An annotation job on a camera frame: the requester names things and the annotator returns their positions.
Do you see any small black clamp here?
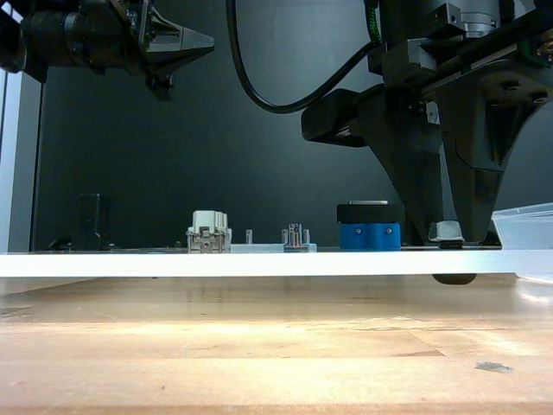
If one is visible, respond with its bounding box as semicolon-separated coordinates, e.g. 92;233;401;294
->
47;193;118;252

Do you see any pale plate with pins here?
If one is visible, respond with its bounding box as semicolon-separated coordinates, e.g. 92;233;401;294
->
230;243;318;254

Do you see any white board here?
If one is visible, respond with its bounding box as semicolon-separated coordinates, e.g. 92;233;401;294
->
0;246;553;278

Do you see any silver M12 nut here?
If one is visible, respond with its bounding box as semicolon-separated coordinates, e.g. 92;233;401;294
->
427;220;466;243

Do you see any black round board foot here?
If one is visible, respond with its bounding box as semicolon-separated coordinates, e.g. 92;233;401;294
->
431;271;478;285

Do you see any small silver metal stud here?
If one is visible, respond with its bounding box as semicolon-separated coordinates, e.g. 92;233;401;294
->
283;222;310;253

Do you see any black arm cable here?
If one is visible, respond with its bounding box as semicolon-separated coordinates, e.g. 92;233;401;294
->
225;0;381;116

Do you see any grey connector housing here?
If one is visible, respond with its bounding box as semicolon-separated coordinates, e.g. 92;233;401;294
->
185;209;234;254

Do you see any blue and black connector block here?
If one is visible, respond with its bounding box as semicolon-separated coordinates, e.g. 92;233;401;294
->
336;199;404;251

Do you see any clear plastic tub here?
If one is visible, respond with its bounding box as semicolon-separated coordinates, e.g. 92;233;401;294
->
492;201;553;282

